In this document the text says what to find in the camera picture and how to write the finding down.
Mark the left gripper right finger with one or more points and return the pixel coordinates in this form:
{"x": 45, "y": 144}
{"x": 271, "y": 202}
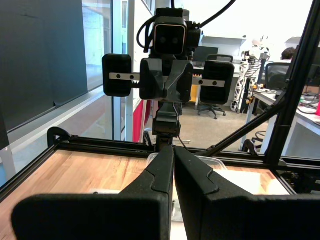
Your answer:
{"x": 250, "y": 217}

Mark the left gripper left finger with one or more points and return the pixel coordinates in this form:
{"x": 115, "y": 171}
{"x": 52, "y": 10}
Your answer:
{"x": 100, "y": 217}

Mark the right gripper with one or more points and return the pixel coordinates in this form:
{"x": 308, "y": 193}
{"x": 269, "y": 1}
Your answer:
{"x": 117, "y": 62}

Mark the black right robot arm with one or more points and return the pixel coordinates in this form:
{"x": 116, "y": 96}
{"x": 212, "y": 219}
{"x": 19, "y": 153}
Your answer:
{"x": 167, "y": 125}

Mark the white taskboard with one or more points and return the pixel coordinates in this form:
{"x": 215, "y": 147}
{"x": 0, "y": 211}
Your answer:
{"x": 105, "y": 192}

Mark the yellow drawer cabinet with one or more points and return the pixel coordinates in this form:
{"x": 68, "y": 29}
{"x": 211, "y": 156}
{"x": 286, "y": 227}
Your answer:
{"x": 196, "y": 96}

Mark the dark computer monitor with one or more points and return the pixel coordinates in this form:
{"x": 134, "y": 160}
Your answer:
{"x": 207, "y": 52}

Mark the black office chair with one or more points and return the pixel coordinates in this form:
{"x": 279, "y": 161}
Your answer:
{"x": 275, "y": 75}
{"x": 220, "y": 57}

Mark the white humanoid robot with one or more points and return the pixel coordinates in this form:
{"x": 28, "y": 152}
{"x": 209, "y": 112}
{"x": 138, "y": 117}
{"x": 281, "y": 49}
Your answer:
{"x": 255, "y": 53}

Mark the white desk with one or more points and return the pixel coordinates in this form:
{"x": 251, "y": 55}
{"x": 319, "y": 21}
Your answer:
{"x": 307, "y": 120}

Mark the person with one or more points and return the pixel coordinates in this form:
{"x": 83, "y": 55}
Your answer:
{"x": 288, "y": 53}

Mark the red bottle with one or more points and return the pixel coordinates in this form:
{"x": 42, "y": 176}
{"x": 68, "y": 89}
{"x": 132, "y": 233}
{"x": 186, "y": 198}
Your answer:
{"x": 318, "y": 105}

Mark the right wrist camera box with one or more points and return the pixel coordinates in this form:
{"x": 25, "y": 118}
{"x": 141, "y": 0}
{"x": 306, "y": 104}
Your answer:
{"x": 170, "y": 37}

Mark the black metal frame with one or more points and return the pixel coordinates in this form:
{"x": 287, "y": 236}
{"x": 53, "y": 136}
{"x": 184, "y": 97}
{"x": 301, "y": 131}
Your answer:
{"x": 100, "y": 145}

